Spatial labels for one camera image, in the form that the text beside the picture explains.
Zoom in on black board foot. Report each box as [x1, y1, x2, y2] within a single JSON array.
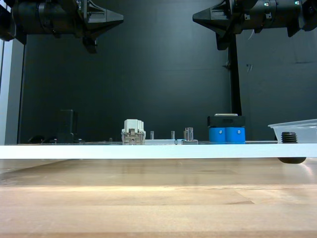
[[277, 157, 307, 164]]

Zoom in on blue and black connector mount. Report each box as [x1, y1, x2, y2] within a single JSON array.
[[207, 114, 247, 144]]

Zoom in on black wall post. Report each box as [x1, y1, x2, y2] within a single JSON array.
[[225, 33, 243, 117]]

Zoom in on black set screw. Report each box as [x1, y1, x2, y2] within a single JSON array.
[[281, 131, 298, 144]]

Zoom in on beige multi-pin connector housing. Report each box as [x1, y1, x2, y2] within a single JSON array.
[[121, 119, 146, 145]]

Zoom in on small black clamp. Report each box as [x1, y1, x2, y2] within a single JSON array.
[[58, 109, 80, 144]]

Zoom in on clear plastic tub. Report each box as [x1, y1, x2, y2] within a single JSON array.
[[267, 119, 317, 144]]

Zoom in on white task board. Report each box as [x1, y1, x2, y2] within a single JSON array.
[[0, 143, 317, 160]]

